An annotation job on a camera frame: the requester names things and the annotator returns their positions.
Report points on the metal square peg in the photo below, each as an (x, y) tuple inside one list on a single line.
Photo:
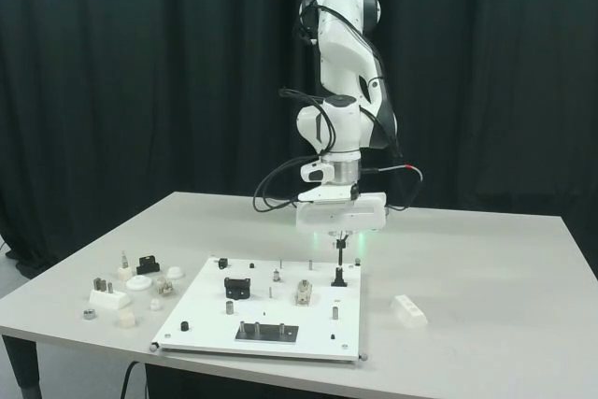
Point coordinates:
[(97, 284)]

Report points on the white round plug holder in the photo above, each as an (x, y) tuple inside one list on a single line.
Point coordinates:
[(125, 318)]

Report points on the white empty holder block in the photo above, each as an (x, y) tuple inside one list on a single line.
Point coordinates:
[(411, 311)]

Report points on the black curtain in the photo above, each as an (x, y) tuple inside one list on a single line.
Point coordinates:
[(140, 67)]

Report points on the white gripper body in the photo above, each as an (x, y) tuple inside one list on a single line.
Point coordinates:
[(336, 217)]

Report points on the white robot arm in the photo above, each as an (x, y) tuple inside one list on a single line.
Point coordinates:
[(341, 44)]

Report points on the black table leg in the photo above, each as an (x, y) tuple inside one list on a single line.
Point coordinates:
[(21, 366)]

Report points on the metal hex nut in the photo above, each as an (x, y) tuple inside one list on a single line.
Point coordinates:
[(89, 314)]

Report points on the white task board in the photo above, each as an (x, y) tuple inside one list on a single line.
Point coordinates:
[(280, 315)]

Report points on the white large gear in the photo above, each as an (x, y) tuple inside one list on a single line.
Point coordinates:
[(138, 283)]

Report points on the beige D-SUB plug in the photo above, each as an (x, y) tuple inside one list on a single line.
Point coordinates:
[(163, 288)]

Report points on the white peg holder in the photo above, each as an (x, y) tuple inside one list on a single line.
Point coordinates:
[(109, 300)]

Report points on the small white plug holder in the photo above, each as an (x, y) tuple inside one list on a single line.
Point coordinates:
[(123, 274)]

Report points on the metal BNC plug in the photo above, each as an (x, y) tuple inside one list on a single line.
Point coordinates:
[(123, 260)]

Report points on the white small gear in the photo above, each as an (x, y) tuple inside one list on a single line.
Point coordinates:
[(154, 304)]

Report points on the white medium gear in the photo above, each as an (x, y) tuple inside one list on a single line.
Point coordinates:
[(175, 273)]

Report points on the black USB plug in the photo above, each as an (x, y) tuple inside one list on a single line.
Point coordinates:
[(340, 255)]

